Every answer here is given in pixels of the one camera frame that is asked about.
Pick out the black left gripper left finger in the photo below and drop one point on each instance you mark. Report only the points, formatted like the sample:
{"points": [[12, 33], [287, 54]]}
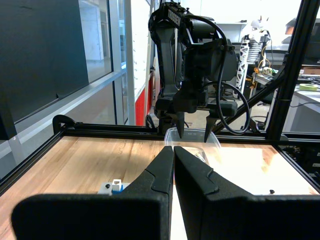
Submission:
{"points": [[100, 217]]}

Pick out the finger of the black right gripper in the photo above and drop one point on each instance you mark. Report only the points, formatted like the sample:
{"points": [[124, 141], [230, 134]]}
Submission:
{"points": [[209, 125], [180, 122]]}

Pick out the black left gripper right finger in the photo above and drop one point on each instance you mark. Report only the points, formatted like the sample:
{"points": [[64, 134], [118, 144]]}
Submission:
{"points": [[250, 217]]}

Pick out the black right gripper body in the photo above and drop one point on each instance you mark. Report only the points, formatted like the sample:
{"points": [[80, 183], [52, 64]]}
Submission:
{"points": [[228, 108]]}

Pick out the grey HAN10-E connector insert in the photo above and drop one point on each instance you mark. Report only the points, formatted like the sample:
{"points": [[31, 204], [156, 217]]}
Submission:
{"points": [[200, 155]]}

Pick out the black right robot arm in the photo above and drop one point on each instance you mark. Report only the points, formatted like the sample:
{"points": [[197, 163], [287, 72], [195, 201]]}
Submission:
{"points": [[170, 62]]}

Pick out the small blue white connector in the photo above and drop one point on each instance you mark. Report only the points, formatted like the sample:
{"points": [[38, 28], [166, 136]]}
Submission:
{"points": [[116, 185]]}

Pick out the clear plastic tub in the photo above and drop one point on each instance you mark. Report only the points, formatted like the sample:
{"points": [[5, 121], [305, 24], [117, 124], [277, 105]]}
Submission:
{"points": [[192, 133]]}

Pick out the red panel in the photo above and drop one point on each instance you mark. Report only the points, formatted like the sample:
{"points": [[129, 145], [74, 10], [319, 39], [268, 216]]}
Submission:
{"points": [[141, 105]]}

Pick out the white lattice stand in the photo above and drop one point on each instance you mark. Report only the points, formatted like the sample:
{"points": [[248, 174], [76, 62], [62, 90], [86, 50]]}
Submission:
{"points": [[253, 47]]}

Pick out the white desk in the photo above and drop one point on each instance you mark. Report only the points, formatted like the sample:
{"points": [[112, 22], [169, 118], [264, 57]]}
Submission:
{"points": [[307, 96]]}

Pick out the green tape roll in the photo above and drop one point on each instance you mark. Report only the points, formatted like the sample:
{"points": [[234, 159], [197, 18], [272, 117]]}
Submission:
{"points": [[308, 87]]}

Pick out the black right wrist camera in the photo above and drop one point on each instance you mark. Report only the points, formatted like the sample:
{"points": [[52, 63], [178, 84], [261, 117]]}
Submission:
{"points": [[190, 100]]}

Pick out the black aluminium frame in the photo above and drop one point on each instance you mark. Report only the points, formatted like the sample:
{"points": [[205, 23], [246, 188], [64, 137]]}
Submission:
{"points": [[112, 127]]}

